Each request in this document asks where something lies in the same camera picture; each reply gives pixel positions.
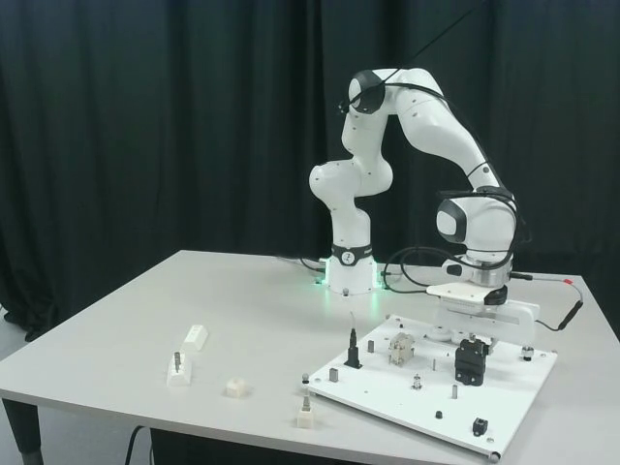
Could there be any white holder with holes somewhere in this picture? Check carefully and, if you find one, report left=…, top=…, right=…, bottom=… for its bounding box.
left=182, top=325, right=210, bottom=352

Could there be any silver wrist ring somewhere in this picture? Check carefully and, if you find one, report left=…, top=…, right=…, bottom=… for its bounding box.
left=466, top=263, right=512, bottom=288

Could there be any dark table leg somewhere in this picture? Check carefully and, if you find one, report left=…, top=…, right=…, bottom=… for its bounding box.
left=0, top=397, right=41, bottom=465

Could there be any white task board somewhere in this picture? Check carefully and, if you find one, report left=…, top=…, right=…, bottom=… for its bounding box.
left=305, top=313, right=558, bottom=459

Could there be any black floor cable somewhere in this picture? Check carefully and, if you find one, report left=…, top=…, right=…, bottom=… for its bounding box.
left=126, top=424, right=149, bottom=465

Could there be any long black hanging cable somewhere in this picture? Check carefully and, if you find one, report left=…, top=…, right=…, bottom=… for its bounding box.
left=337, top=0, right=488, bottom=113

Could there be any black cable bundle on arm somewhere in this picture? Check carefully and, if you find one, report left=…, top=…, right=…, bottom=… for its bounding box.
left=336, top=79, right=532, bottom=254

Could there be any black curtain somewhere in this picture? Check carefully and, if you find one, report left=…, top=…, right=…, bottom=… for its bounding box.
left=0, top=0, right=620, bottom=341

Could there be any black base cable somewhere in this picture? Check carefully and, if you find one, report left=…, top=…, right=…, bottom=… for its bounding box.
left=379, top=263, right=409, bottom=293
left=275, top=255, right=331, bottom=273

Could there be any black D-SUB plug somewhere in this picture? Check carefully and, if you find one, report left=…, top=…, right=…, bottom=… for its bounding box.
left=453, top=337, right=487, bottom=388

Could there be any black camera cable loop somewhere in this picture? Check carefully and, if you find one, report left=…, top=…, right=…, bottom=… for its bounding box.
left=387, top=246, right=469, bottom=295

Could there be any thin black rod on wire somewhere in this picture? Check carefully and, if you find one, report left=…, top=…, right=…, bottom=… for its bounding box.
left=511, top=273, right=585, bottom=333

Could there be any small white camera box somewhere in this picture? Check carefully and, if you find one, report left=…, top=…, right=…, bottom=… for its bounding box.
left=442, top=259, right=469, bottom=283

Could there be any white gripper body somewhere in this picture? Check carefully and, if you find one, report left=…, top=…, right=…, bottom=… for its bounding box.
left=432, top=297, right=540, bottom=341

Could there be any flat white mounting plate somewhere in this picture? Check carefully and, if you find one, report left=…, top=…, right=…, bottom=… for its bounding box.
left=425, top=282, right=491, bottom=307

